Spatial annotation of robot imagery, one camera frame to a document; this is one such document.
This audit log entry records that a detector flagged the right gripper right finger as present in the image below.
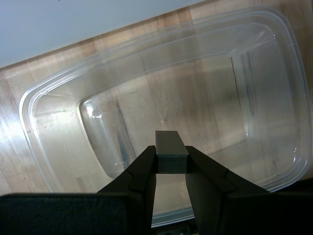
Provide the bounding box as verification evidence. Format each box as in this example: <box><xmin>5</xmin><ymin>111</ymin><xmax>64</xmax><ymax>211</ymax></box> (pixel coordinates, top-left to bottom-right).
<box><xmin>184</xmin><ymin>145</ymin><xmax>270</xmax><ymax>235</ymax></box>

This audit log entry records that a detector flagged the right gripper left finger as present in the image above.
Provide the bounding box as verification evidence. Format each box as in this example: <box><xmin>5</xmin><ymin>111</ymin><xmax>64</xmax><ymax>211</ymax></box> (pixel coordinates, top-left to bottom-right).
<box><xmin>97</xmin><ymin>145</ymin><xmax>157</xmax><ymax>235</ymax></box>

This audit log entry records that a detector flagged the dark grey square bar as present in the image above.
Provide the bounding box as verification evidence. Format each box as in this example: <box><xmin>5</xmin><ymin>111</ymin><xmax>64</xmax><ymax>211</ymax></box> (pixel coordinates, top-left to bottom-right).
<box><xmin>155</xmin><ymin>130</ymin><xmax>190</xmax><ymax>175</ymax></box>

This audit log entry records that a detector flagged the clear plastic tub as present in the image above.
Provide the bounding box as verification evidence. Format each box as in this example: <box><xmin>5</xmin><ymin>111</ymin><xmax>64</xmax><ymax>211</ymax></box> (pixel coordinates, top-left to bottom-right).
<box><xmin>19</xmin><ymin>6</ymin><xmax>310</xmax><ymax>227</ymax></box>

